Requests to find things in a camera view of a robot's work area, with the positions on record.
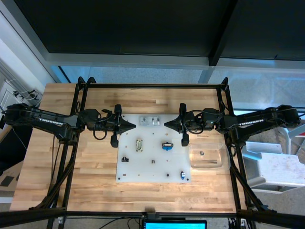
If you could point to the white and red chair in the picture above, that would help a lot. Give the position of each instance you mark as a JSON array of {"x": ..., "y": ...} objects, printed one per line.
[{"x": 296, "y": 133}]

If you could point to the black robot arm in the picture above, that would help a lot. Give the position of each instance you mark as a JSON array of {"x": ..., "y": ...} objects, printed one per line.
[
  {"x": 50, "y": 121},
  {"x": 250, "y": 124}
]

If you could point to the blue D-sub connector mount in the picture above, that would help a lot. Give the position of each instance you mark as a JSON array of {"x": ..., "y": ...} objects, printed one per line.
[{"x": 167, "y": 146}]

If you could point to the black aluminium frame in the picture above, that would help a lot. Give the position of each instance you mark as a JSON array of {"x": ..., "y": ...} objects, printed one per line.
[{"x": 147, "y": 86}]

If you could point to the white plastic board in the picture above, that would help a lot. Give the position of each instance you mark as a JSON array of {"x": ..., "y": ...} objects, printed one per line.
[{"x": 145, "y": 169}]

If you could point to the grey rectangular connector housing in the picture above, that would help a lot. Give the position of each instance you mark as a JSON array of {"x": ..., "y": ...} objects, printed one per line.
[{"x": 139, "y": 145}]

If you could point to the cardboard box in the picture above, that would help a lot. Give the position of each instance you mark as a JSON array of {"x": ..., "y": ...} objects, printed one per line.
[{"x": 10, "y": 176}]

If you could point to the clear block with metal pins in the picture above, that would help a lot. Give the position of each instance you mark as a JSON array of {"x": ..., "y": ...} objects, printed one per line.
[{"x": 149, "y": 121}]

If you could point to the white stool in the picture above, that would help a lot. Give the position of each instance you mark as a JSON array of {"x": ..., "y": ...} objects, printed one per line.
[{"x": 276, "y": 167}]

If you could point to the small black clamp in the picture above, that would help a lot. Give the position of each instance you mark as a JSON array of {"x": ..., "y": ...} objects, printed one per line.
[{"x": 125, "y": 159}]

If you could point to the screen with blue edge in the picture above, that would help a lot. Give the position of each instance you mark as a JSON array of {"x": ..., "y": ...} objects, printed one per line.
[{"x": 174, "y": 225}]

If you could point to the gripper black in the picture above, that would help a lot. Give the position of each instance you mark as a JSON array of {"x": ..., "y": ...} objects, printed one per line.
[
  {"x": 112, "y": 124},
  {"x": 190, "y": 122}
]

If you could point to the clear plastic tub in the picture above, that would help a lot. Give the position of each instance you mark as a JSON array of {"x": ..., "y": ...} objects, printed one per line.
[{"x": 209, "y": 162}]

